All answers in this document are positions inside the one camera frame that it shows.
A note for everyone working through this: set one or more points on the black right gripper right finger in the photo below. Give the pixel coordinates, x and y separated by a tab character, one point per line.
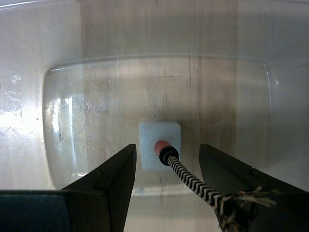
229	174

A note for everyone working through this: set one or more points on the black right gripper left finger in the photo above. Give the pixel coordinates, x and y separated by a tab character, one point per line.
103	205

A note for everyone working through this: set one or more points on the white foam block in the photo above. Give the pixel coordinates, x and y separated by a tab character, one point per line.
149	135

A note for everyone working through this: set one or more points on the clear plastic tub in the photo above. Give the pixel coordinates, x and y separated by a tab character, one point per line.
154	79

